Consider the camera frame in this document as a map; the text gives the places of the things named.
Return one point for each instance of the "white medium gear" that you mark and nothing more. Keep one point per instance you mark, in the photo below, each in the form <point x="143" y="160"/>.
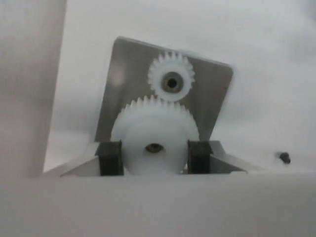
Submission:
<point x="154" y="123"/>

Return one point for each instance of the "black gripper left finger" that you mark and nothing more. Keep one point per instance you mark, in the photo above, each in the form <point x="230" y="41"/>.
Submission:
<point x="109" y="160"/>

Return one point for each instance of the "white small gear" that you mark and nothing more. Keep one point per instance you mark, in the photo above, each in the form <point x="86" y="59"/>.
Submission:
<point x="171" y="95"/>

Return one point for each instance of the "white task board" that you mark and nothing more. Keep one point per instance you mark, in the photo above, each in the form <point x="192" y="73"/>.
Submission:
<point x="247" y="37"/>

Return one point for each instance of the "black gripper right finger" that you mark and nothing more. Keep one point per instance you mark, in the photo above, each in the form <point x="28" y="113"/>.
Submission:
<point x="198" y="158"/>

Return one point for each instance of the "small black screw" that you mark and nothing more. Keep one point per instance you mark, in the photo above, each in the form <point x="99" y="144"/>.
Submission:
<point x="284" y="157"/>

